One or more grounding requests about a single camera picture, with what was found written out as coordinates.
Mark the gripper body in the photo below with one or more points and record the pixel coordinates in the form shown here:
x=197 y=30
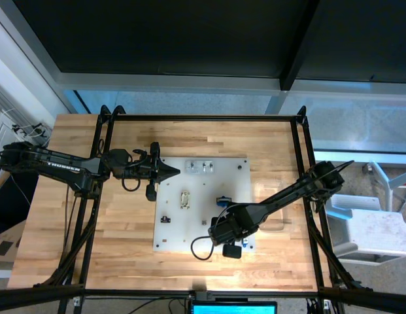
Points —
x=222 y=233
x=153 y=170

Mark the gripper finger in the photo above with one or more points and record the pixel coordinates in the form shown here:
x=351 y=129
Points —
x=166 y=174
x=166 y=167

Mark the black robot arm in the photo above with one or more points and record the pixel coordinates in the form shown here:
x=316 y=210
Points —
x=72 y=168
x=281 y=196

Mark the white socket on blue base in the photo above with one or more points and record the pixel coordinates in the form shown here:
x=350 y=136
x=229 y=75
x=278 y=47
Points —
x=245 y=243

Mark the blue holder with black cap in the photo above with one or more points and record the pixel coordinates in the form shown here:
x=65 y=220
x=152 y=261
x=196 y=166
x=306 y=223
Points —
x=222 y=202

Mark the white grey connector housing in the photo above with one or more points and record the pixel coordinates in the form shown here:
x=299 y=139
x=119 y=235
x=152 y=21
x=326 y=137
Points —
x=185 y=200

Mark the white board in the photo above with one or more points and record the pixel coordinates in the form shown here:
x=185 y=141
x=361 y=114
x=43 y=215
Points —
x=183 y=238

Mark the black clamp block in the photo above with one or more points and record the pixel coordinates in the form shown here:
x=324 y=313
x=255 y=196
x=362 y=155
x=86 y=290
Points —
x=164 y=219

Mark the clear plastic tub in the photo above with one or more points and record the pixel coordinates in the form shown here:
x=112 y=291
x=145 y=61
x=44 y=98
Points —
x=274 y=222

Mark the blue laptop screen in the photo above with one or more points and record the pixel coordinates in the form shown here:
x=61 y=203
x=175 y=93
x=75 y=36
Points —
x=232 y=309

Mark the white plastic stool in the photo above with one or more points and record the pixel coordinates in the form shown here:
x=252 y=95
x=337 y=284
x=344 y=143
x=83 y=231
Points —
x=379 y=229

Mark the white metal stand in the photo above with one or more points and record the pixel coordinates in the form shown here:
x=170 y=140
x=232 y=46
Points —
x=382 y=176

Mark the pale clip mount plate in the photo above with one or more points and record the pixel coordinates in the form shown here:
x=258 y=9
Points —
x=197 y=167

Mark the black aluminium frame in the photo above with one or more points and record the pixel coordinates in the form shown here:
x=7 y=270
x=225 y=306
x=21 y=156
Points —
x=202 y=118

